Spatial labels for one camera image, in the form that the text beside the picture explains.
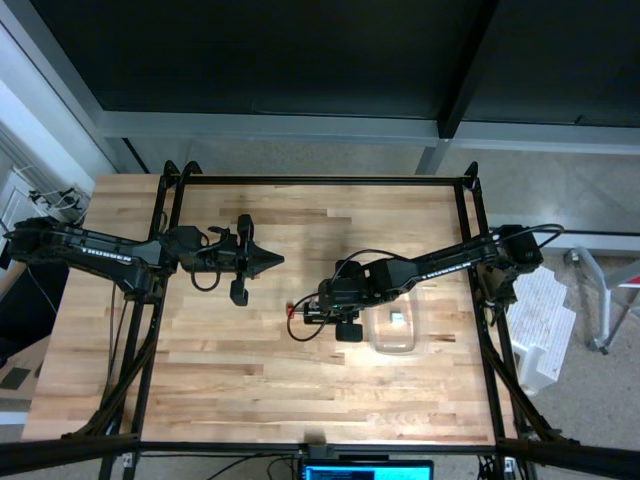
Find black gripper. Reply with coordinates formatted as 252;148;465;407
214;213;285;308
334;319;364;344

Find clear plastic tub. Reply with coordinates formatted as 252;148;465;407
363;287;431;357

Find black clamp with red knob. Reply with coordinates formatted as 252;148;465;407
286;299;334;326

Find laptop screen with blue edge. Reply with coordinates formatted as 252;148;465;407
298;459;435;480

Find white ribbed plastic stand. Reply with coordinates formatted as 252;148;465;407
505;269;571;397

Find black storage case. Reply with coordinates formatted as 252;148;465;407
0;262;71;361

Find cardboard box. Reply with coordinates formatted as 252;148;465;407
0;334;54;426

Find grey metal stand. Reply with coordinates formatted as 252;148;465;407
564;244;640;357

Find black cable loop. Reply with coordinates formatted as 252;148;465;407
286;293;334;343
191;232;224;293

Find black aluminium table frame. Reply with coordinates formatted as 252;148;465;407
0;159;640;480

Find white cable bundle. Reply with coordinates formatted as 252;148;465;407
19;187;89;224

